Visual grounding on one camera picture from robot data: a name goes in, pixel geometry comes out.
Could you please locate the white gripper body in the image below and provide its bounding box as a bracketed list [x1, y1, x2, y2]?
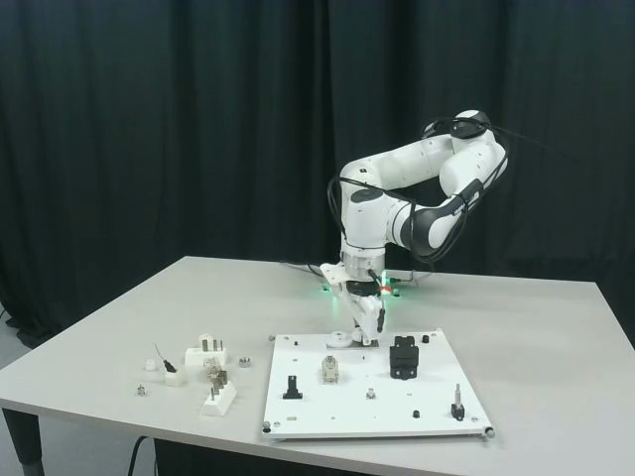
[348, 293, 386, 341]

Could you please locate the black rod with red tag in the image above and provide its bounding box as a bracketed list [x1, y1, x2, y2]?
[367, 269, 394, 334]

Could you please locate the black D-SUB plug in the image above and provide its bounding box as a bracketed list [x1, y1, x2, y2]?
[388, 335, 422, 382]

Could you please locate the white task board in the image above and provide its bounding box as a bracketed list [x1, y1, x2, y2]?
[261, 327, 496, 441]

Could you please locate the white wedge peg holder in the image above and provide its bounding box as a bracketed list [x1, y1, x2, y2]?
[198, 384, 237, 417]

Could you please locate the white block peg holder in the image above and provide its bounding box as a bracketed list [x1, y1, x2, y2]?
[185, 346, 230, 368]

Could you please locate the black curtain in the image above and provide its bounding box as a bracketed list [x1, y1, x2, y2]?
[0, 0, 635, 343]

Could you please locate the black table leg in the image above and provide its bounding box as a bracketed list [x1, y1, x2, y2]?
[2, 407, 41, 476]

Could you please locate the silver wrist ring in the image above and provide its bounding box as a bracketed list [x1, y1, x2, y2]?
[341, 250, 386, 279]

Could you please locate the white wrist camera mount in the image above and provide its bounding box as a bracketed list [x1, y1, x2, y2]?
[318, 262, 348, 287]

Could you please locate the black cable on table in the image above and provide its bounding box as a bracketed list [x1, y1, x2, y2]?
[280, 261, 331, 278]

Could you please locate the black plug with thin cable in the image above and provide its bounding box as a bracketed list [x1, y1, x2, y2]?
[154, 341, 179, 376]

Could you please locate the black cable under table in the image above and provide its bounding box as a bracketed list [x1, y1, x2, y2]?
[129, 434, 155, 476]

